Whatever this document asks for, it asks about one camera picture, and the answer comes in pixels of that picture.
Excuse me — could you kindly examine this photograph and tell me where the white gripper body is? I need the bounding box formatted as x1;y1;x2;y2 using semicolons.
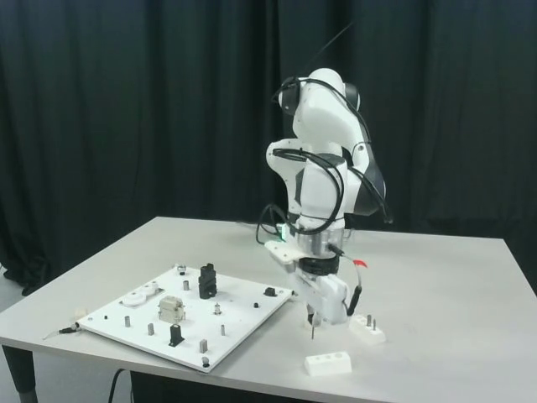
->
293;272;350;326

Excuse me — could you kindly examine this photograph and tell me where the white three-hole peg holder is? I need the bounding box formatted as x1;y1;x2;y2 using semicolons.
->
305;351;352;376

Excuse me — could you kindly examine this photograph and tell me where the white peg holder with pegs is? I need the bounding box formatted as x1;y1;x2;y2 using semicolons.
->
348;315;387;347

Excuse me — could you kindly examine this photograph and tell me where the black D-SUB plug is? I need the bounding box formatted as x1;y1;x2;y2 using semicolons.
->
196;263;219;300

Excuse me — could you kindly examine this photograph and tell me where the metal waterproof plug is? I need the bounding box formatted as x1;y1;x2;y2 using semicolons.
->
157;296;187;326

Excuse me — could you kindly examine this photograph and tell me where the white task board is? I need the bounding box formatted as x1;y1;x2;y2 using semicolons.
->
78;264;295;373

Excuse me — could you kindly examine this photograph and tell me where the black curtain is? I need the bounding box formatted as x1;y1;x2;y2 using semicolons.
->
0;0;537;297

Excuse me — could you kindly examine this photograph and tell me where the black table leg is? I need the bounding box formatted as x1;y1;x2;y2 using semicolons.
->
1;345;35;403

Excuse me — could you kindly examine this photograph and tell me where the thin black rod with wire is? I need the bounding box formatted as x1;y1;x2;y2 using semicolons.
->
335;247;370;318

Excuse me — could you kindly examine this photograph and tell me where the flat white mount plate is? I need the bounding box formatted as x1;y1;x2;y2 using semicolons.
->
264;240;308;265

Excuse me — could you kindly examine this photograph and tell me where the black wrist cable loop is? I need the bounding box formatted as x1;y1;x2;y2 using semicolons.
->
255;204;290;245

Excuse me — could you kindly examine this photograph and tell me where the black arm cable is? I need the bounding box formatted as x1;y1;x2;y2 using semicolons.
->
270;23;395;236

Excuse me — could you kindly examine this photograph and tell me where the black cable under table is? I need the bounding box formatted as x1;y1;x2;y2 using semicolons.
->
109;368;133;403

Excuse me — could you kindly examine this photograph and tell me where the black plug with short cable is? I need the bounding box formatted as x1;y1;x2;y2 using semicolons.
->
41;322;83;341

